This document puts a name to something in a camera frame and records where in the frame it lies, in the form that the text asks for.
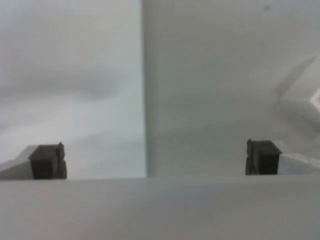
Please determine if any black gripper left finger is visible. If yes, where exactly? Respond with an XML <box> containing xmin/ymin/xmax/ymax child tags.
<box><xmin>0</xmin><ymin>142</ymin><xmax>68</xmax><ymax>180</ymax></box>

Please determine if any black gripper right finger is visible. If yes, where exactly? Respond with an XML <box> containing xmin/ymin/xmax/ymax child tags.
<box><xmin>245</xmin><ymin>138</ymin><xmax>320</xmax><ymax>176</ymax></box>

